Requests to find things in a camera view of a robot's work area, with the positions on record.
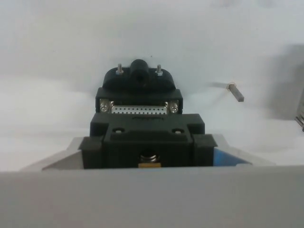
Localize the black D-SUB plug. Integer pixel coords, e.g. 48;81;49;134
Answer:
90;58;206;170

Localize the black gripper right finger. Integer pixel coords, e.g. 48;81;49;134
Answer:
193;133;284;168

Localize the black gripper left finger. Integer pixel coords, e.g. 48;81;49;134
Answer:
19;137;105;171

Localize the metal square peg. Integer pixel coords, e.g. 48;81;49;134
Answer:
226;81;246;103

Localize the metal round peg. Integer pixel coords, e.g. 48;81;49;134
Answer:
294;110;304;132

